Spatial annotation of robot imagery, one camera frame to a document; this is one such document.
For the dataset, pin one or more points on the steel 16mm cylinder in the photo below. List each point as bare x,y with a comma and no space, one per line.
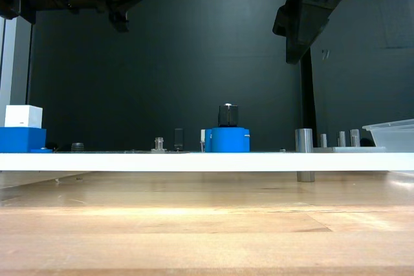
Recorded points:
304,140

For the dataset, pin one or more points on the medium grey metal peg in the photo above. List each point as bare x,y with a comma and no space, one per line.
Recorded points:
342,138

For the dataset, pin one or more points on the black vertical post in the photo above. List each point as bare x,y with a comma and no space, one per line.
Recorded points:
309,101

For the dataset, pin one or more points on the grey peg plate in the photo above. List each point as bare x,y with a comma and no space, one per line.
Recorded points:
349,149

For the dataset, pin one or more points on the black block with silver top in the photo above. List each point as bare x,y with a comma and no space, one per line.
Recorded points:
228,116

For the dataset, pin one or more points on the small metal socket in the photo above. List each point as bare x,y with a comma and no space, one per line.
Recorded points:
158,145

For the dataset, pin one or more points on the blue square mount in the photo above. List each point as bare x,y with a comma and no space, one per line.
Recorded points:
22,140

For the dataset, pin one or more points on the black threaded screw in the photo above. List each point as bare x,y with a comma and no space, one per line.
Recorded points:
77,147

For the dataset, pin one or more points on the white cube plug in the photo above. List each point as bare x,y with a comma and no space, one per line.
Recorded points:
22,116

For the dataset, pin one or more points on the small black connector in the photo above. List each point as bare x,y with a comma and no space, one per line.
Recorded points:
178,137

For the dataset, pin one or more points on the thin grey metal peg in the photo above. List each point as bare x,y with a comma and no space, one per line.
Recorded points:
323,140

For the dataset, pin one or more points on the white taskboard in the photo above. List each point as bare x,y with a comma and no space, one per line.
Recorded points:
194,161

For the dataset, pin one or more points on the clear plastic tub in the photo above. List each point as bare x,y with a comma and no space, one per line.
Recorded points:
394,137

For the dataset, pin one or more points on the blue round holder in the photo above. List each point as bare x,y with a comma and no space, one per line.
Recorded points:
229,140

